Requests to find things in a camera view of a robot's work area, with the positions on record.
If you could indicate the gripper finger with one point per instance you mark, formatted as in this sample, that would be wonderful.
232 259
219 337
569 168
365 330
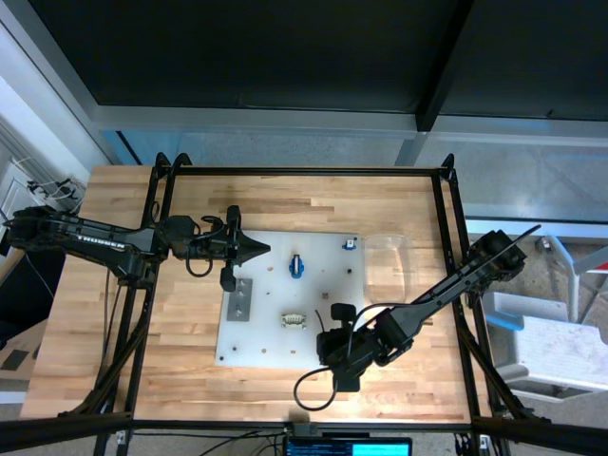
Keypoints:
332 357
331 339
247 241
247 254

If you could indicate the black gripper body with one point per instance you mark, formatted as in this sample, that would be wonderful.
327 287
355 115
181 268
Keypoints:
233 218
342 313

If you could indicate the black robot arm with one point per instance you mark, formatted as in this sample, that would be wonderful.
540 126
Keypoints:
451 285
95 240

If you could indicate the beige multi-pin connector housing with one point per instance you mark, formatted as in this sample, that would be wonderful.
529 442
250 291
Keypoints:
293 321

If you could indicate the clear plastic container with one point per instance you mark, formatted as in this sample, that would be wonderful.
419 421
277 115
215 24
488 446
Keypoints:
387 266

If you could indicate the small blue white connector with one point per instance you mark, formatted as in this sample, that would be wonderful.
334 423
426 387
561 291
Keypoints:
349 244

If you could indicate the grey aluminium plate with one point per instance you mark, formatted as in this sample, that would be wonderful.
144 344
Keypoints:
244 304

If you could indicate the blue holder with white clip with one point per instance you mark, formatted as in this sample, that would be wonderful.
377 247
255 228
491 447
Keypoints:
297 266

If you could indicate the white board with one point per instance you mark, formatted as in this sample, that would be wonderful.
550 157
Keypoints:
275 337

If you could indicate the screen with blue edge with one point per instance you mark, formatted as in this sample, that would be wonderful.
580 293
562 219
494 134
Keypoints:
347 447

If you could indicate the white step stool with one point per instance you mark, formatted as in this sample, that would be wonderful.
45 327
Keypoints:
560 351

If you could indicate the black flat panel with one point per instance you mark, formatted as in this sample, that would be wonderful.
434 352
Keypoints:
24 294

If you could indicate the brown cardboard box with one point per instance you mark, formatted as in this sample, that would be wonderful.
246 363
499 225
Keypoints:
24 351

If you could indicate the small black camera box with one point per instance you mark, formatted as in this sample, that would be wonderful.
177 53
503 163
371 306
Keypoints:
302 425

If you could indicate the white metal chair frame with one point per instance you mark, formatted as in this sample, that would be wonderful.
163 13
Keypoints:
574 285

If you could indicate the grey aluminium wall post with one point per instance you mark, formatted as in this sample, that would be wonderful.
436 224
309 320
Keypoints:
52 52

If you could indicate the black metal table frame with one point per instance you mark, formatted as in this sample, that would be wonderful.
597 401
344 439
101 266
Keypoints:
57 427

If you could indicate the black frame pillar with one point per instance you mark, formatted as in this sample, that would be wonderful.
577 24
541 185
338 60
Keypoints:
442 62

